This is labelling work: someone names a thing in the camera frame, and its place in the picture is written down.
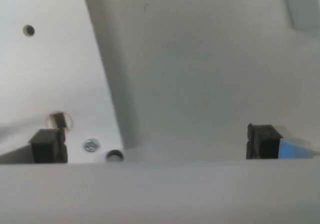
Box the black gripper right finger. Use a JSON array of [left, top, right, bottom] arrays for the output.
[[246, 123, 316, 160]]

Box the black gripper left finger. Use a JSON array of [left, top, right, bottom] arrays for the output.
[[0, 128, 69, 164]]

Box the white task board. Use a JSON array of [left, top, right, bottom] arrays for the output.
[[0, 0, 126, 164]]

